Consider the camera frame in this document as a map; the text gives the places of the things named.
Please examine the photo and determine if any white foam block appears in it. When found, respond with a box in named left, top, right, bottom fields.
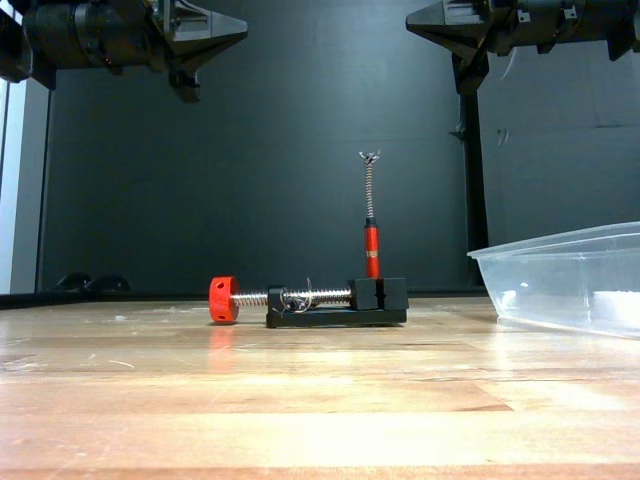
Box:
left=592, top=288, right=640, bottom=327

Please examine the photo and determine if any red RCA plug braided cable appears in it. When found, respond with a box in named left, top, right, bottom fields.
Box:
left=356, top=148, right=384, bottom=259

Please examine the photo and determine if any black metal frame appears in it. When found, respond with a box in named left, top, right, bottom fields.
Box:
left=0, top=93, right=491, bottom=310

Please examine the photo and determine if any clear plastic tub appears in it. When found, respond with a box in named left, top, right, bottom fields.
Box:
left=467, top=221, right=640, bottom=341

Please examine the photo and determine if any black clamp with red knob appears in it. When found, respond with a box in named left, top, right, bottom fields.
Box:
left=208, top=275, right=410, bottom=330

